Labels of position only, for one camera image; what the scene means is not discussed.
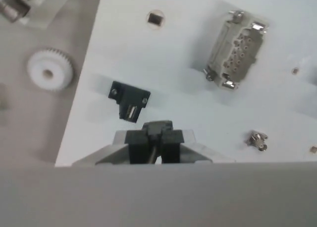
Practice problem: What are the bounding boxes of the white square peg holder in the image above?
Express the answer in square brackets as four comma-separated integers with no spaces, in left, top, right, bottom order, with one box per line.
[0,0,59,29]

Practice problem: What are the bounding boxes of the white task board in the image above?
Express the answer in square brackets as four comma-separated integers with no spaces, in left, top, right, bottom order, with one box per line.
[54,0,317,167]

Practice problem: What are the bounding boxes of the white medium gear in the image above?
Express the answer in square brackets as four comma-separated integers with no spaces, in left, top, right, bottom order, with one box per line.
[26,47,75,92]

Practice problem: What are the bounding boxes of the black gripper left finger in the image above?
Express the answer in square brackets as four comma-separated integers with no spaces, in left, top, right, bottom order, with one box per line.
[71,129,152,166]

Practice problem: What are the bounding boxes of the black USB plug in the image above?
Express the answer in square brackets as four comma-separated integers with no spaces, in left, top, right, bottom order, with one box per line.
[143,120,173,165]

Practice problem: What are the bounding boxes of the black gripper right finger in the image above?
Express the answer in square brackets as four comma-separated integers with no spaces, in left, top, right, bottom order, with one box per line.
[160,129,235,165]

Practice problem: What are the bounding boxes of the large metal square peg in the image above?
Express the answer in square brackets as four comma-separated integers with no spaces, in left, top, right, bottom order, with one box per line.
[0,0,31,23]

